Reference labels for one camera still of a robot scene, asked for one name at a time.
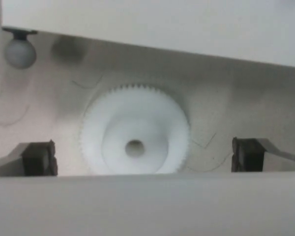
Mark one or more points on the white task board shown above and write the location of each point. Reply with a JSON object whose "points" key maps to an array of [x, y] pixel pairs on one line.
{"points": [[162, 22]]}

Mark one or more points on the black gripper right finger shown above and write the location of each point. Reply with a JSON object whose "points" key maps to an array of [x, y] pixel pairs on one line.
{"points": [[248, 157]]}

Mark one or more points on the white large gear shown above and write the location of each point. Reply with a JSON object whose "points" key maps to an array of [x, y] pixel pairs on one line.
{"points": [[135, 132]]}

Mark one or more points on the grey ball on black mount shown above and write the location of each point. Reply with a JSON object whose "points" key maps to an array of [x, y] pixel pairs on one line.
{"points": [[19, 52]]}

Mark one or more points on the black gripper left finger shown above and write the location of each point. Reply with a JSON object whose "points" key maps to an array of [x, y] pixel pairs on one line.
{"points": [[38, 159]]}

